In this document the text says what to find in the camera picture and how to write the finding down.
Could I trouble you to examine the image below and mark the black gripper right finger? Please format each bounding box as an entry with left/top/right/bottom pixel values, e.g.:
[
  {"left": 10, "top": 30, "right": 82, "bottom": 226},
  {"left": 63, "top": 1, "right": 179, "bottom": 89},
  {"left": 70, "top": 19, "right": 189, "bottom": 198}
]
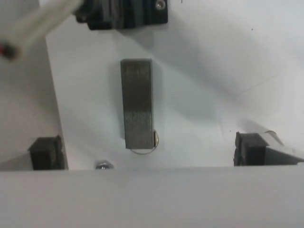
[{"left": 233, "top": 130, "right": 304, "bottom": 167}]

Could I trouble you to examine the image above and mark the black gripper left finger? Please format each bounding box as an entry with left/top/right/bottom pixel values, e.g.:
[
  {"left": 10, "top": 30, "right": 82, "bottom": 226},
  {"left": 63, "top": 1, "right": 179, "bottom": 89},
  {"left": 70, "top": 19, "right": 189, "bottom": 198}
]
[{"left": 0, "top": 134, "right": 69, "bottom": 171}]

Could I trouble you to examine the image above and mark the metal square peg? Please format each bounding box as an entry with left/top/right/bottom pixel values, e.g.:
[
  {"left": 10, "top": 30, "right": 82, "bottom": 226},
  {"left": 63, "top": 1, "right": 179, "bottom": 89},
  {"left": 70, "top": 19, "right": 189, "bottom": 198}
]
[{"left": 120, "top": 58, "right": 159, "bottom": 151}]

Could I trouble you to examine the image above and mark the white task board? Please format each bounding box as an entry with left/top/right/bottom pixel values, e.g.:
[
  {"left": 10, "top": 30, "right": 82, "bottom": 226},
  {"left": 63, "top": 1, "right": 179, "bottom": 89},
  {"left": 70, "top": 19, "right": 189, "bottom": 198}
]
[{"left": 44, "top": 0, "right": 304, "bottom": 171}]

